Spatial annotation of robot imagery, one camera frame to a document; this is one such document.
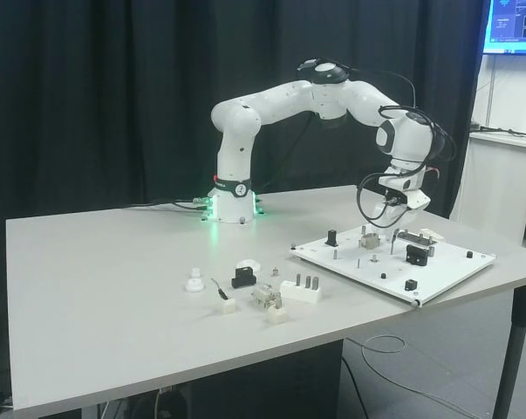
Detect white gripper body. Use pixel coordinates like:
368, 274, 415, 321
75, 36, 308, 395
368, 188, 432, 230

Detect white peg holder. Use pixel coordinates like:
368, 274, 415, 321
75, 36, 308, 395
279, 281, 324, 305

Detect white task board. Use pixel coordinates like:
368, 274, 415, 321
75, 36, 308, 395
288, 222, 497, 309

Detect white cabinet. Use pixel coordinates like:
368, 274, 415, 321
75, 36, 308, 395
453, 129, 526, 253

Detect grey multi-pin waterproof plug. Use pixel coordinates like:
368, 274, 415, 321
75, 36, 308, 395
250, 283, 283, 309

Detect black table leg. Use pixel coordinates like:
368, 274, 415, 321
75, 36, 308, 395
492, 285, 526, 419

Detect blue screen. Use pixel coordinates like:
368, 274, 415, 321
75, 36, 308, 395
482, 0, 526, 56

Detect black curtains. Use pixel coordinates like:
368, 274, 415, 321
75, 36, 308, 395
0, 0, 495, 407

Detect black looped gripper cable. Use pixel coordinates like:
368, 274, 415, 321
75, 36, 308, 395
356, 172, 388, 224

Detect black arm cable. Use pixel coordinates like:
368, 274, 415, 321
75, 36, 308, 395
297, 58, 459, 165

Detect grey floor cable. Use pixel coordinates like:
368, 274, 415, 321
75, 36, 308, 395
359, 333, 500, 419

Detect black plug with short cable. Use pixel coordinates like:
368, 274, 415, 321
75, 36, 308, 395
210, 278, 229, 302

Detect black base cables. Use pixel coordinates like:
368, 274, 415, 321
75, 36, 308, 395
126, 197, 212, 212

